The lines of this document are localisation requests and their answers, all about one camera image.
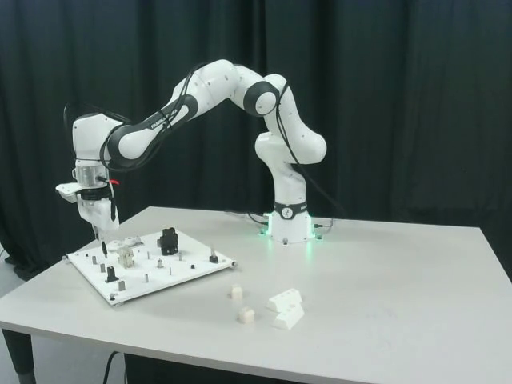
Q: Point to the black plug with metal top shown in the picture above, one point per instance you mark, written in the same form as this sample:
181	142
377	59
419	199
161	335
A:
213	256

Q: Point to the metal BNC plug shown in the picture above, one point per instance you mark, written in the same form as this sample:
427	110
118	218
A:
161	264

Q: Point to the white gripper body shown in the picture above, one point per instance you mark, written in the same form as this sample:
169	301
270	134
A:
98	214

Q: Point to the black D-SUB plug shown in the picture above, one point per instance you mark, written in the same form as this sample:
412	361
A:
168	241

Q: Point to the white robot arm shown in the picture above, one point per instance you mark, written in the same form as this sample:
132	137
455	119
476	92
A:
216	86

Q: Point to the white small gear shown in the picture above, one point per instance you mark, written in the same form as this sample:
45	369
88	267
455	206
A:
116	245

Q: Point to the long white holder with holes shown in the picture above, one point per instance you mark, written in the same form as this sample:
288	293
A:
285	298
289	316

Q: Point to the white task board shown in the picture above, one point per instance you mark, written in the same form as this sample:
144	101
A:
160	276

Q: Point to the black USB plug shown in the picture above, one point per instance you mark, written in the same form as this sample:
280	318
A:
105	249

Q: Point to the black curtain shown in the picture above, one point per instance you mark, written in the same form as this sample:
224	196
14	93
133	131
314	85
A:
400	100

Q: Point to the white large gear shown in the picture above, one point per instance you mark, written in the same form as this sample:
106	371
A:
132	241

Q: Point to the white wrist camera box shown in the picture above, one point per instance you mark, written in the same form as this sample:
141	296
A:
67	192

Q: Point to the black waterproof plug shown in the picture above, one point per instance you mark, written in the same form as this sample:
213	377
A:
111	274

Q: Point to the black table leg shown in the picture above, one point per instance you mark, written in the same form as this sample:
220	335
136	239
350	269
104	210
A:
18	356

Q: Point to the small white holder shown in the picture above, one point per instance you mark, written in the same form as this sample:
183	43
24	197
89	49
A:
246	315
236	291

